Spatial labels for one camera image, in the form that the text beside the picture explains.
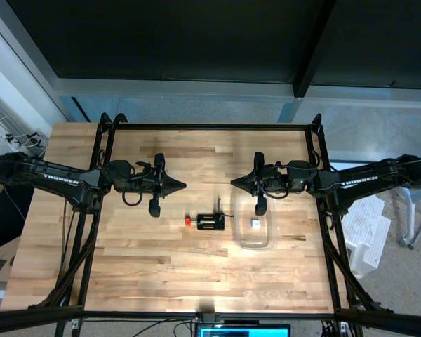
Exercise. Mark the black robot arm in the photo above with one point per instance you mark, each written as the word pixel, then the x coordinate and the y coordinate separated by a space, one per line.
pixel 359 182
pixel 61 179

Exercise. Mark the black aluminium frame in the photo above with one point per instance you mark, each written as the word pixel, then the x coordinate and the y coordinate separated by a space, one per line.
pixel 210 127

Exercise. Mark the cardboard box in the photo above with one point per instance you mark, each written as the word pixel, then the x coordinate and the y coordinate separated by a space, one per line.
pixel 7 251

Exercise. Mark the laptop screen with blue edge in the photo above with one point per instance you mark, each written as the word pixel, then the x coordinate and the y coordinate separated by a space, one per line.
pixel 242 331

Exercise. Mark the clear plastic tub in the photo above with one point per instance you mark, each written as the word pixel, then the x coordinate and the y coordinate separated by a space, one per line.
pixel 256 238

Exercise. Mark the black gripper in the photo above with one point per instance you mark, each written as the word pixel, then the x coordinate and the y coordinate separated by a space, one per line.
pixel 275 182
pixel 145 183

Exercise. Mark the grey metal stand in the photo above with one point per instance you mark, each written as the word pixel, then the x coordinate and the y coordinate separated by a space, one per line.
pixel 411 217

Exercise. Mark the black wall post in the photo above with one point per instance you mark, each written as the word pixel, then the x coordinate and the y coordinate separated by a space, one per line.
pixel 314 49

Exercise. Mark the black vise with orange knob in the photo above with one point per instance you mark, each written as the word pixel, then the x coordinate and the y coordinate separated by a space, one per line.
pixel 210 222

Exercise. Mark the black table level camera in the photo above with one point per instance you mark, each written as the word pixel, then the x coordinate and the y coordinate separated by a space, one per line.
pixel 207 316

